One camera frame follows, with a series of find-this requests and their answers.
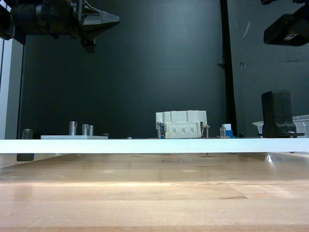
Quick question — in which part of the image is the black plastic socket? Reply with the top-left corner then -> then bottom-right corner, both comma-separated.
257,90 -> 305,138

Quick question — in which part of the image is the clear plastic tub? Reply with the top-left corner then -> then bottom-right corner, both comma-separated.
252,115 -> 309,139

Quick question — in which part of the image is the grey pillar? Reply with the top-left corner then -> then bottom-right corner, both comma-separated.
0,37 -> 24,140

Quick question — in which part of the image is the grey metal plate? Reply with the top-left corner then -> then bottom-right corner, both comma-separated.
40,135 -> 109,140

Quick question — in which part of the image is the small blue white connector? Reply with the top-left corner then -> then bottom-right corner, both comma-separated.
222,123 -> 235,138

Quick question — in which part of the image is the beige connector housing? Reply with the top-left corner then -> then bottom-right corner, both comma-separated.
155,110 -> 208,140

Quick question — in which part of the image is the black threaded bolt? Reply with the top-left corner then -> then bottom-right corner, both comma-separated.
22,128 -> 34,140

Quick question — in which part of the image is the white task board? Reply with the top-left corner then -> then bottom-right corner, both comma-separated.
0,138 -> 309,154

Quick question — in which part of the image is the black board foot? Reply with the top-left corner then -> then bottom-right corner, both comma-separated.
16,153 -> 34,162

